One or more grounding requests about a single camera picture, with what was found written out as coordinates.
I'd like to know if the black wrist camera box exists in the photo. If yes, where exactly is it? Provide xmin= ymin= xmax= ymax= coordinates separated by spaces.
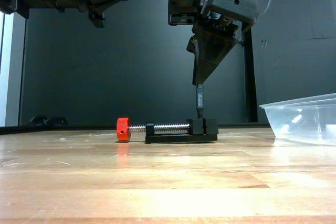
xmin=167 ymin=0 xmax=204 ymax=27

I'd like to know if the orange clamp knob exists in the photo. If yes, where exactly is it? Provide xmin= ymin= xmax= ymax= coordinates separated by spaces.
xmin=116 ymin=117 xmax=131 ymax=143

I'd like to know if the silver threaded clamp screw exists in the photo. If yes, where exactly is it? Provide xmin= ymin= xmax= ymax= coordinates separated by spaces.
xmin=128 ymin=122 xmax=190 ymax=134

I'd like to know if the clear plastic container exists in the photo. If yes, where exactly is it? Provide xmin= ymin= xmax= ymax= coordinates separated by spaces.
xmin=259 ymin=93 xmax=336 ymax=147

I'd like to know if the black labelled USB-C socket stick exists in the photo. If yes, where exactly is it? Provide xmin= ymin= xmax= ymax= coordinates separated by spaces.
xmin=194 ymin=91 xmax=206 ymax=119

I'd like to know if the black clamp vise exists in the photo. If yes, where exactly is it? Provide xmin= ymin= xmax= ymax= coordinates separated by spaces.
xmin=145 ymin=118 xmax=218 ymax=145

